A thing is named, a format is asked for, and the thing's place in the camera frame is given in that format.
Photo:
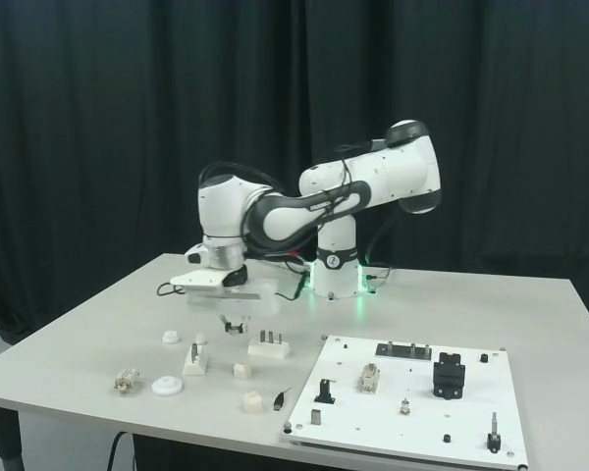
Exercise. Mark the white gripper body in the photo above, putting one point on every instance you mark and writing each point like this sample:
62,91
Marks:
270,294

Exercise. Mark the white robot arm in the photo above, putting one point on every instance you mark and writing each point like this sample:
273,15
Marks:
216,211

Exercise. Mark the white square peg holder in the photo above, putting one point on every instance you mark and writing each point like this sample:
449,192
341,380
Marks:
270,350

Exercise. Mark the small metal round peg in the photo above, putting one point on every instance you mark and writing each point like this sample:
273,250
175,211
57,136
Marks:
194,353

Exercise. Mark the white plug holder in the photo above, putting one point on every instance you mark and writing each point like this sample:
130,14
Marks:
251,401
242,370

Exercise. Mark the white round peg holder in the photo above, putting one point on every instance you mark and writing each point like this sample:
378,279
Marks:
196,365

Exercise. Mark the flat white mounting plate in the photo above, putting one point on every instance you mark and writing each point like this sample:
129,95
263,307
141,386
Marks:
196,278

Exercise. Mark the white medium gear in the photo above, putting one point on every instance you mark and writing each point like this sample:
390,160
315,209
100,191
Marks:
170,338

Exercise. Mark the white large gear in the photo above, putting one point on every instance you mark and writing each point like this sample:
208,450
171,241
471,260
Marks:
167,386

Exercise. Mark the black USB plug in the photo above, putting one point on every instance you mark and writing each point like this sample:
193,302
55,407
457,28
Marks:
278,401

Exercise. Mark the grey waterproof plug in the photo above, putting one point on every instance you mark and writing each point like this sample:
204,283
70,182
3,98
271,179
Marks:
127,382

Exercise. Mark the black controller box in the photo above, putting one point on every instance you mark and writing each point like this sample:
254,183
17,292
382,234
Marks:
211,456

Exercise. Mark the white task board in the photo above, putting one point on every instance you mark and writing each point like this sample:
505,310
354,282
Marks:
373,427

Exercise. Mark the metal BNC plug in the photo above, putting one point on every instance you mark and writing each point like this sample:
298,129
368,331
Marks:
403,407

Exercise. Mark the black D-SUB plug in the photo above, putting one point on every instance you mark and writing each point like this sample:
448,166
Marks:
449,378

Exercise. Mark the black table leg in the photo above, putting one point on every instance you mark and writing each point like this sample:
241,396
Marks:
2,441

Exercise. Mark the black curtain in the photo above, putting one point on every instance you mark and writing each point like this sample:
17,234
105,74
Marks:
78,98

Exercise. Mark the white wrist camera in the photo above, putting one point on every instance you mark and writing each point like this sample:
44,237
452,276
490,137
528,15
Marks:
196,256

